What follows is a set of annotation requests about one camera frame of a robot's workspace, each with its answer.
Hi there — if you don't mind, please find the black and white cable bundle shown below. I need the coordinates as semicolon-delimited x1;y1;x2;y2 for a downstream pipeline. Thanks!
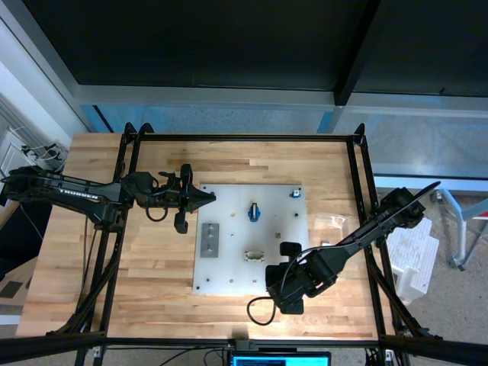
21;143;68;171

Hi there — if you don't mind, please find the black room pillar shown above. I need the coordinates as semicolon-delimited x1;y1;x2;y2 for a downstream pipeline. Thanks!
333;0;384;107

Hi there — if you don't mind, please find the white task board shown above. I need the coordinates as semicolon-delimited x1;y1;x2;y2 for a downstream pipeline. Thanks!
192;184;314;297

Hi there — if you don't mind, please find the black metal frame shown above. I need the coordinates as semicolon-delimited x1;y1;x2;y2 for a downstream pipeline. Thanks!
0;121;488;366

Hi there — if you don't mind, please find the grey metal plate with pegs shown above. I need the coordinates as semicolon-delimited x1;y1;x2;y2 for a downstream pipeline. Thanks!
198;222;221;260

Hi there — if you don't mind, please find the clear plastic tub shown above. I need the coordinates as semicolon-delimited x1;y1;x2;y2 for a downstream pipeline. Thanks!
312;212;350;275

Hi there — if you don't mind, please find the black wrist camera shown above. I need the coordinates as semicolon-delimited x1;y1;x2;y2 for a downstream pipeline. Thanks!
265;264;286;294

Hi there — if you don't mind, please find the blue plastic connector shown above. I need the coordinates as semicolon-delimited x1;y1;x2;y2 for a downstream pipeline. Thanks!
246;201;264;223

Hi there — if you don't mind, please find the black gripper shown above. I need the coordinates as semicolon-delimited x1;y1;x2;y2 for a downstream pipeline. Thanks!
271;241;310;316
145;163;217;234

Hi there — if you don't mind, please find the laptop screen with blue edge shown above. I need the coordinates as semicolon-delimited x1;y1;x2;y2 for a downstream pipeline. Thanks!
227;350;332;366

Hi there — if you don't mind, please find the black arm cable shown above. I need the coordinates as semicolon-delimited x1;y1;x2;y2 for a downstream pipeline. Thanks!
146;205;169;223
246;251;306;326

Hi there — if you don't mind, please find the grey metal rolling frame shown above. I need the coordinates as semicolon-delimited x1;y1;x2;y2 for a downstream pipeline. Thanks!
430;188;488;272

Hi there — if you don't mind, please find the white styrofoam block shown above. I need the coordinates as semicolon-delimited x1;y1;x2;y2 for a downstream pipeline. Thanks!
384;219;439;306

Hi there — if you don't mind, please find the beige multi-pin connector housing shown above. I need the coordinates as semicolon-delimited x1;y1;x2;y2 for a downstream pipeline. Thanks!
243;249;267;264

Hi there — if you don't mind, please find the brown cardboard box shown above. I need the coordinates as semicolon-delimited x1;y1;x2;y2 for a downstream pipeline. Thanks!
0;257;39;306

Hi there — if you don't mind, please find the black table-level camera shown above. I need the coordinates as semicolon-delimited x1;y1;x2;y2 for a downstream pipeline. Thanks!
228;330;255;350

